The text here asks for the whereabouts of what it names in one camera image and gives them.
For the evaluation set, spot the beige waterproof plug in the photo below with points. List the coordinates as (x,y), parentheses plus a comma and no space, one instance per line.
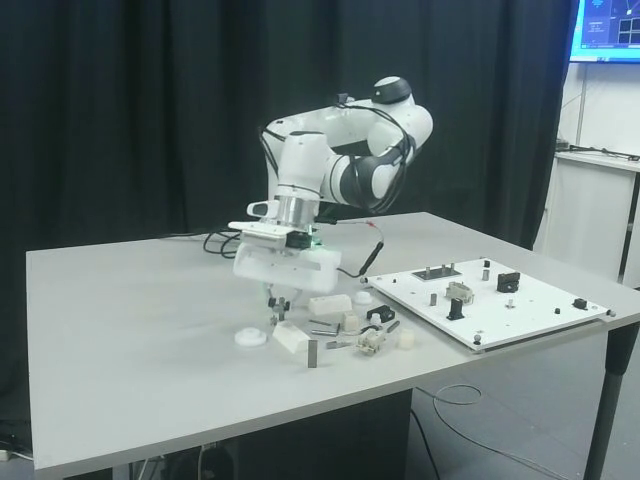
(370,345)

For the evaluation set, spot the black panel under table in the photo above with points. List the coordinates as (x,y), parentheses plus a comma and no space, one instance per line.
(300,435)

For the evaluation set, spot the white task board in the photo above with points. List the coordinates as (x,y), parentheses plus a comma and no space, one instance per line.
(500,305)

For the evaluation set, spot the white hexagonal holder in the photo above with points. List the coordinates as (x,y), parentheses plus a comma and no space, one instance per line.
(406,340)

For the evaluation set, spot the black table leg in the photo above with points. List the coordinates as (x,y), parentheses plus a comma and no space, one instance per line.
(607,400)

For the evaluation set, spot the small white cube holder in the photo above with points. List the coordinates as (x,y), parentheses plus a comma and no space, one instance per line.
(349,321)

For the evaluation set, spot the short metal peg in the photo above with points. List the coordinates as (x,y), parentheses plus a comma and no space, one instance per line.
(336,344)

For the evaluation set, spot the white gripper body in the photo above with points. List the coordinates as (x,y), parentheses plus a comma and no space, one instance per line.
(285,267)

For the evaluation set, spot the thin metal round peg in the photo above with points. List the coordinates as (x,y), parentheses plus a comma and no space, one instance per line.
(394,326)

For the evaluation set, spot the flat metal square peg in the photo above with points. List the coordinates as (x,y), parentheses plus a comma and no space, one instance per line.
(321,323)

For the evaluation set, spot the long white peg holder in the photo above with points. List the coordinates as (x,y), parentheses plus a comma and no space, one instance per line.
(327,303)

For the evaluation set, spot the short white peg holder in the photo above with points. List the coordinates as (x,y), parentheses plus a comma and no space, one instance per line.
(291,339)

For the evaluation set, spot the white cabinet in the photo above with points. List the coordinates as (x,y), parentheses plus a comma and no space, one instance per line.
(585,215)

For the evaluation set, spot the white large gear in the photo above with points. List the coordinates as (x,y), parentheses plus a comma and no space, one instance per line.
(250,337)

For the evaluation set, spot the blue screen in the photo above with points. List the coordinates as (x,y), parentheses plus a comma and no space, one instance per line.
(607,30)

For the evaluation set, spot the black rod with red tag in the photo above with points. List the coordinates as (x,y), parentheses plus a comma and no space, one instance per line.
(372,255)

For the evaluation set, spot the small metal bolt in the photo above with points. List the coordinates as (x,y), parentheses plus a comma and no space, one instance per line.
(275,317)

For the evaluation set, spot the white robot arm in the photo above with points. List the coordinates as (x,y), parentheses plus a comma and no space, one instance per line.
(300,165)

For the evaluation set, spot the black curtain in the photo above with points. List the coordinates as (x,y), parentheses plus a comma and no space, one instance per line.
(150,100)

